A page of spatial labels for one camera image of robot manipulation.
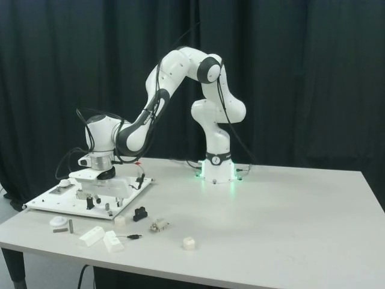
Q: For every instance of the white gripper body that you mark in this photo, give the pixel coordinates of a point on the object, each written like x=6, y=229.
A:
x=117, y=186

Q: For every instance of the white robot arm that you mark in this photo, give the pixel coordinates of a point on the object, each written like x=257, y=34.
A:
x=210, y=120

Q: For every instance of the metal round peg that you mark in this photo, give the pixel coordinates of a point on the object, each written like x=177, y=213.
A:
x=72, y=226
x=60, y=231

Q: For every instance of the white peg holder block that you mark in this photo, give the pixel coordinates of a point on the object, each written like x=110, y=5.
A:
x=114, y=241
x=91, y=236

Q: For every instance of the small white holder cube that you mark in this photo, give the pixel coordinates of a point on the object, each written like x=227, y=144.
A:
x=119, y=223
x=189, y=243

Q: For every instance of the black D-SUB plug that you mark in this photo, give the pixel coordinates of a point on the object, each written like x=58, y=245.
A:
x=140, y=214

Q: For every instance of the white task board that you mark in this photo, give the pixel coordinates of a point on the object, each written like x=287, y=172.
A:
x=60, y=201

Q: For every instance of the white small gear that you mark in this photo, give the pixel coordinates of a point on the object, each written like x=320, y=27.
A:
x=65, y=183

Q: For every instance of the white large gear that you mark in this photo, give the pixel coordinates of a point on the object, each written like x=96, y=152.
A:
x=58, y=222

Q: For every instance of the small black plug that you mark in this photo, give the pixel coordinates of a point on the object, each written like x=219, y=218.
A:
x=133, y=237

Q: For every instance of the black table leg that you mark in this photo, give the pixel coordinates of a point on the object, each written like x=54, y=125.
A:
x=12, y=268

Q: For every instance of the black curtains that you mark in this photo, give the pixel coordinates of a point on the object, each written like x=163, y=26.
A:
x=300, y=75

